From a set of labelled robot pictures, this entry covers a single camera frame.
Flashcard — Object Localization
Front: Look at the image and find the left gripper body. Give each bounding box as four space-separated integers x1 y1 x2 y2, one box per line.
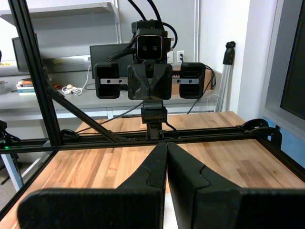
93 62 206 100

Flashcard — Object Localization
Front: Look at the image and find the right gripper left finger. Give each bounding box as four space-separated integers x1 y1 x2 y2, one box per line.
16 141 167 229

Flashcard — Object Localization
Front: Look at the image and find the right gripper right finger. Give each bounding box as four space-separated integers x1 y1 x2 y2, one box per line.
167 142 305 229

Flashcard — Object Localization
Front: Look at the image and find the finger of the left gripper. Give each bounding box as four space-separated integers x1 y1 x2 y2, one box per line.
127 63 151 101
150 63 173 101

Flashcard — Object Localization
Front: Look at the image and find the black desk monitor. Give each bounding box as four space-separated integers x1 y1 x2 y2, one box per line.
89 43 137 80
11 33 39 73

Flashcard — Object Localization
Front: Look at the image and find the brown cardboard box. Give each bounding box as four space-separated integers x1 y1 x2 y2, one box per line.
171 66 214 95

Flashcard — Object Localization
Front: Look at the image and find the aluminium stand with black top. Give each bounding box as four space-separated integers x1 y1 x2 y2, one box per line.
215 41 237 113

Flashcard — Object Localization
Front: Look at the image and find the grey office desk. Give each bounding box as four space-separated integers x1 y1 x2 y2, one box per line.
0 70 224 120

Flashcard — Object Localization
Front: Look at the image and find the stack of books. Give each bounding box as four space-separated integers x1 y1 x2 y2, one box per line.
16 80 36 95

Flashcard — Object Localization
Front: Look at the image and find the black sleeved cable bundle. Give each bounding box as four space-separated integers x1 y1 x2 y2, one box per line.
108 42 137 61

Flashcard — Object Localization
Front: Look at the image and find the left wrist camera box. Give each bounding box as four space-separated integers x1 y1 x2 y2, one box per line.
132 20 171 62

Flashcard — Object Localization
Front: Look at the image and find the white coiled cable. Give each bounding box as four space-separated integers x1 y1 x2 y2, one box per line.
61 65 93 95

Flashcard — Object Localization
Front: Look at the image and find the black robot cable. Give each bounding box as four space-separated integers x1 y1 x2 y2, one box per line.
126 0 147 21
163 22 179 51
146 0 163 23

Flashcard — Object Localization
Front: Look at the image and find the black aluminium frame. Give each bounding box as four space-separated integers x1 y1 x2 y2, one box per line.
0 0 305 217

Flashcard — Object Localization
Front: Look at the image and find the white wall shelf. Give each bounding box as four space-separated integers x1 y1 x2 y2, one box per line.
0 1 120 27

